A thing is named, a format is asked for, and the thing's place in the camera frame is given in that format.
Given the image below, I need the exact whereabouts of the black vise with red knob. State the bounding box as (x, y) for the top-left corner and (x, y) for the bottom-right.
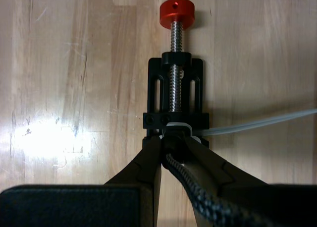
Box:
(142, 0), (210, 148)

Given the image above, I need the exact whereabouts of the white power cord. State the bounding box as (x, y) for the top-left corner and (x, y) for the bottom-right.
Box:
(202, 109), (317, 136)

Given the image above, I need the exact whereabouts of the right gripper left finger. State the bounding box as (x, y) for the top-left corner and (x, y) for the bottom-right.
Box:
(0, 135), (163, 227)

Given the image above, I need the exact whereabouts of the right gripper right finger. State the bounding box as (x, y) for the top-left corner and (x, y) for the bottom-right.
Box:
(183, 130), (317, 227)

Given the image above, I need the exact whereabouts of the black plug with braided cable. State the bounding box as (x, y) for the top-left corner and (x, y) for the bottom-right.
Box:
(162, 129), (282, 227)

